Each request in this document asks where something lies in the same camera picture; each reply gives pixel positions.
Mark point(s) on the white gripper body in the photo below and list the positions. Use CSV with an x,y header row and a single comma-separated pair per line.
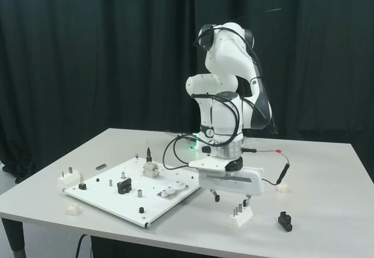
x,y
233,183

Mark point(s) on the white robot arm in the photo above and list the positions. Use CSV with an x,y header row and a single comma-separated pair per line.
x,y
225,53

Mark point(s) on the thick metal round peg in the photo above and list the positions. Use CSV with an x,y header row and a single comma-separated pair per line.
x,y
70,171
240,208

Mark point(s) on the white peg holder with three pegs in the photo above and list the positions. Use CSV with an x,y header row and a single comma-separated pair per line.
x,y
239,219

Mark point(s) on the white peg holder with two pegs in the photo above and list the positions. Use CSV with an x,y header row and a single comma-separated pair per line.
x,y
68,179

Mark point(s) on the small white block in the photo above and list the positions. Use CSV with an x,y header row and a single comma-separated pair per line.
x,y
74,209
283,188

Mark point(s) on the white large gear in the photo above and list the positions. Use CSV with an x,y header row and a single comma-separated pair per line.
x,y
179,187

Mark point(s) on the black D-SUB plug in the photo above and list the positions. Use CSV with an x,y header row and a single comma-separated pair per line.
x,y
284,220

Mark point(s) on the white medium gear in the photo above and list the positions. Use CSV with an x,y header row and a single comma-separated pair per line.
x,y
171,191

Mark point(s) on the thin black rod with red tag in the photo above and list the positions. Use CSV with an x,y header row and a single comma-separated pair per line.
x,y
283,173

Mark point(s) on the white small gear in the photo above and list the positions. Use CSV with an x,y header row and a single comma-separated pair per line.
x,y
165,194

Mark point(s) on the metal BNC plug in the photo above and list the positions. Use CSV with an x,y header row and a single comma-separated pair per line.
x,y
123,176

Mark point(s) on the white task board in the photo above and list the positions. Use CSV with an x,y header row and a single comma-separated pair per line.
x,y
117,202

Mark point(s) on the dark grey small bar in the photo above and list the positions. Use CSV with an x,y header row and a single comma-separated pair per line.
x,y
100,166

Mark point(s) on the metal bolt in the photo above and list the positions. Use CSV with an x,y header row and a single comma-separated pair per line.
x,y
81,179

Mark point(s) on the black table leg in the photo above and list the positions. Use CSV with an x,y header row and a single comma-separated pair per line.
x,y
13,237

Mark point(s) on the black curtain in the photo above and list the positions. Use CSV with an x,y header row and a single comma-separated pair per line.
x,y
58,50

